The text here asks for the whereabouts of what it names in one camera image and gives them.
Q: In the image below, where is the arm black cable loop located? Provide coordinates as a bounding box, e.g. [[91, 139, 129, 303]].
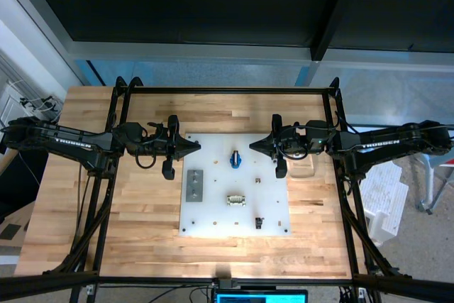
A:
[[277, 125, 309, 161], [135, 153, 158, 170]]

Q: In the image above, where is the grey window ledge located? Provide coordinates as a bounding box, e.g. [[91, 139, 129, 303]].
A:
[[65, 40, 454, 67]]

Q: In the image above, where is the black aluminium frame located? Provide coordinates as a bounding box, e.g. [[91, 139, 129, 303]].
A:
[[0, 75, 454, 303]]

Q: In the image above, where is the blue clamp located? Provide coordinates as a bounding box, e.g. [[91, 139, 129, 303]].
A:
[[228, 150, 243, 170]]

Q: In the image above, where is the clear plastic tub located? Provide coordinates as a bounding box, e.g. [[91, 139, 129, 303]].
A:
[[285, 151, 318, 181]]

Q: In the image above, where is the black wall post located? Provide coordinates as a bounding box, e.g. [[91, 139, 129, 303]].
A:
[[310, 0, 356, 62]]

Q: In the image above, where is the flat brown cardboard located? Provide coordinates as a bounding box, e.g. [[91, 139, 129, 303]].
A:
[[0, 199, 37, 251]]

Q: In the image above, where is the grey metal chair frame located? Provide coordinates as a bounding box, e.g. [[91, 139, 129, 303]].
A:
[[415, 146, 454, 216]]

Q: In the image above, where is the black table-level camera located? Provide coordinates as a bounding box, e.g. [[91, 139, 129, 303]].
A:
[[214, 270, 233, 288]]

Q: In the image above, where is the beige multi-pin connector housing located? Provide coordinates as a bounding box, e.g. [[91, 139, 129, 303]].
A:
[[226, 193, 247, 209]]

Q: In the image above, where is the grey metal plate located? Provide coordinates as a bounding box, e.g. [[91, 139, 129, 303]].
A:
[[184, 167, 206, 204]]

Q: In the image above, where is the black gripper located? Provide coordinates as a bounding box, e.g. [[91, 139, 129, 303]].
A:
[[155, 114, 202, 181], [249, 114, 299, 180]]

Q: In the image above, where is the white task board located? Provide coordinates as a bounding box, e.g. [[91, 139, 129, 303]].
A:
[[178, 132, 293, 238]]

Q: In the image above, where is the laptop screen with blue edge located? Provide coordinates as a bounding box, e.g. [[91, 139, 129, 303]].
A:
[[211, 285, 309, 303]]

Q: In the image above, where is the white cable bundle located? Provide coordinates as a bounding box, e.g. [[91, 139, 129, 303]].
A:
[[18, 94, 62, 113]]

